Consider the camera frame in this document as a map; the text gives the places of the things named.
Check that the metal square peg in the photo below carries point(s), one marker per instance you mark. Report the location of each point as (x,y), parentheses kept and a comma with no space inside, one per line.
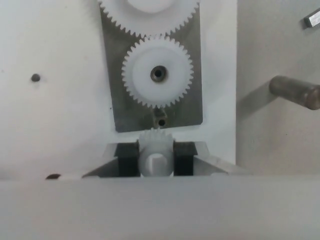
(311,22)

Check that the metal round peg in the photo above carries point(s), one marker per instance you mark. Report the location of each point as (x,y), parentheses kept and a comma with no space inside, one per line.
(295,91)

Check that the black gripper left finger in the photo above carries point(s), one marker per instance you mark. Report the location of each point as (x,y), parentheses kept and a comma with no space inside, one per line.
(127,157)

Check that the white small gear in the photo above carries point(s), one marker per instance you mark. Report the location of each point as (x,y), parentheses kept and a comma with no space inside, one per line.
(155,155)

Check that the white medium gear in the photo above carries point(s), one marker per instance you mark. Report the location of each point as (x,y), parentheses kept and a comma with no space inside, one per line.
(158,73)

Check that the white large gear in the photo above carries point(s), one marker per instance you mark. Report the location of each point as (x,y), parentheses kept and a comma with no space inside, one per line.
(149,15)

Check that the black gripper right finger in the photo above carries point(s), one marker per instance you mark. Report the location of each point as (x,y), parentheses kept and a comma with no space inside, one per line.
(183,157)

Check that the white task board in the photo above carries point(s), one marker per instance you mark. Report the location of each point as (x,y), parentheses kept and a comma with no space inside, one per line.
(50,87)

